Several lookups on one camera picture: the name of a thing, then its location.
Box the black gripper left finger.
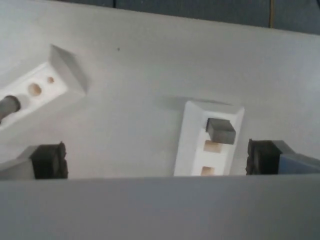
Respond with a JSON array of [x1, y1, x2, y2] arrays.
[[0, 140, 69, 181]]

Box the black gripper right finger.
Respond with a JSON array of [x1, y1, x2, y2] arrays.
[[245, 138, 320, 176]]

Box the metal square peg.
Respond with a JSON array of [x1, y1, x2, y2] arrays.
[[205, 117, 237, 146]]

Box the metal round peg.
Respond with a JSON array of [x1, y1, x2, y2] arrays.
[[0, 94, 22, 124]]

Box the white square peg holder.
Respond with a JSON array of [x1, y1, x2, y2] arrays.
[[172, 99, 246, 177]]

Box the white round peg holder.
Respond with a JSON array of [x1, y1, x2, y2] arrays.
[[0, 44, 91, 131]]

